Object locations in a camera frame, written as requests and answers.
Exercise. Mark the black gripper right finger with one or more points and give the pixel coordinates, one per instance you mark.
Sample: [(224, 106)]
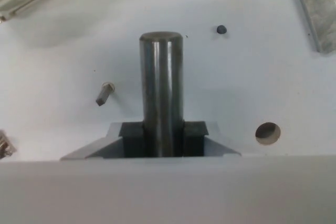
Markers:
[(194, 140)]

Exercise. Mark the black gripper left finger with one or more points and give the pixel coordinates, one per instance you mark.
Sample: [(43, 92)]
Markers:
[(126, 140)]

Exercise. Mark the metal round peg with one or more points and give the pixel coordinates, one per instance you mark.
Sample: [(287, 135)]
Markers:
[(160, 90)]

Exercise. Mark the metal square peg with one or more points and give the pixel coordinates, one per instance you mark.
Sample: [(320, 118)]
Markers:
[(103, 95)]

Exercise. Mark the white task board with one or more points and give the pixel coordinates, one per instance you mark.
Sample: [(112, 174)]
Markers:
[(236, 77)]

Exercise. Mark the small metal connector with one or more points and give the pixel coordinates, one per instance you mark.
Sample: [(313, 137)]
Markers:
[(5, 144)]

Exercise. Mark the grey metal plate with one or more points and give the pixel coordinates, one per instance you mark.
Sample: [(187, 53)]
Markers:
[(315, 9)]

